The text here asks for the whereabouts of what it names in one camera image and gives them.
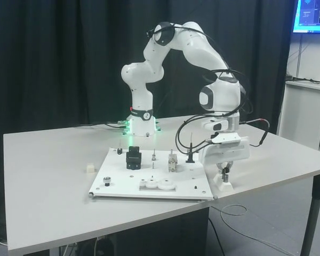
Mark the grey base cable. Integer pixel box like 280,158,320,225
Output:
79,120,132,130

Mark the blue screen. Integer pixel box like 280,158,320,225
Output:
291,0,320,34

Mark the black curtain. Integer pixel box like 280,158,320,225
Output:
0,0,294,241

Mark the black under-table box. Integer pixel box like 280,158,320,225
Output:
59,206,210,256

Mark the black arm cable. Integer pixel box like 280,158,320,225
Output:
146,21,231,70

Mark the beige waterproof plug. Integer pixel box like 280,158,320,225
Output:
167,149,180,174

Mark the white task board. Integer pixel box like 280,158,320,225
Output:
87,147,219,201

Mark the silver flange ring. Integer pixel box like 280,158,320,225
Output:
226,115,241,133

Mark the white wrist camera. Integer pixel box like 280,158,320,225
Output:
202,119,229,133

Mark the black table leg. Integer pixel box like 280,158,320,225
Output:
300,174,320,256

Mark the white cabinet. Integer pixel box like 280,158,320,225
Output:
278,79,320,155

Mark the long white peg holder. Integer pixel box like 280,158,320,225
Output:
214,172,234,192

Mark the black looped cable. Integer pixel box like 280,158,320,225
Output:
212,68,254,119

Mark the black camera cable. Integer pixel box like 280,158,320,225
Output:
175,114,217,161

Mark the flat white mounting plate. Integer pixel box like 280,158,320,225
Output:
211,132,242,146

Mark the black D-SUB plug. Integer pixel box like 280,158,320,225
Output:
125,145,144,171

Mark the thin black rod on wire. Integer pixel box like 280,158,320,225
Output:
239,118,271,148

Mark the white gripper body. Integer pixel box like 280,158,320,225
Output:
198,136,251,167

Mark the black Ethernet plug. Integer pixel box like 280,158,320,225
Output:
185,132,196,164

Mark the black floor cable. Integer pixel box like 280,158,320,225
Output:
207,217,221,256

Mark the grey floor cable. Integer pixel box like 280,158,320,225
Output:
219,203,308,241

